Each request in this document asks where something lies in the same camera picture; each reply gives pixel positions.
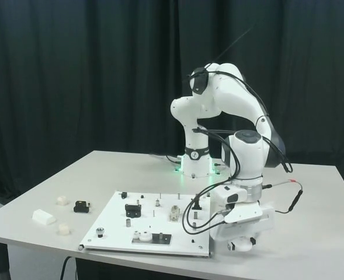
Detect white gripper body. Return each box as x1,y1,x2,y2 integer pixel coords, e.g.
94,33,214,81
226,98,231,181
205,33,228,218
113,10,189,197
209,208,276,243

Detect white large gear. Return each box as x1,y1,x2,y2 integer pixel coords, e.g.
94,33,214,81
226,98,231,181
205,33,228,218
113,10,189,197
232,235,253,252

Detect white task board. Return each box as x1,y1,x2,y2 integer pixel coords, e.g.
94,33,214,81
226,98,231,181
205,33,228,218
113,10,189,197
78,190,213,258

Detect black D-SUB plug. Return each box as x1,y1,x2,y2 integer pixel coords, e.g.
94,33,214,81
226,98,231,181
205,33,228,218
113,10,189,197
72,199,91,214

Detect long white holder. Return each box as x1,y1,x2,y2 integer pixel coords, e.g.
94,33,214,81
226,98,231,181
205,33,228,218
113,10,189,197
32,208,57,226

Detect black curtains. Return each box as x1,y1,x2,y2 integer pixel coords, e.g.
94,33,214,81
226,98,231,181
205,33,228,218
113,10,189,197
0,0,344,202

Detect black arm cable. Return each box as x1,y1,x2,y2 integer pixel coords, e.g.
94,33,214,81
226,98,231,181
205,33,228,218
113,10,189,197
182,62,294,234

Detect thin black rod on wire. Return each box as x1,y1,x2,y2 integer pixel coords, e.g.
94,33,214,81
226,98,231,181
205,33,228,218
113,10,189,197
263,178,304,216

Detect black base cable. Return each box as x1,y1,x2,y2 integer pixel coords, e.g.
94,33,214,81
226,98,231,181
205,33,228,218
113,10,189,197
150,152,182,165

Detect black floor cable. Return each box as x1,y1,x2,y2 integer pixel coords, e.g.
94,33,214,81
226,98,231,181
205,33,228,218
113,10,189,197
61,255,77,280

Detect thin black overhead cable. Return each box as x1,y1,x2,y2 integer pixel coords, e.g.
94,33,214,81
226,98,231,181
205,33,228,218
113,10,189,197
211,27,259,65

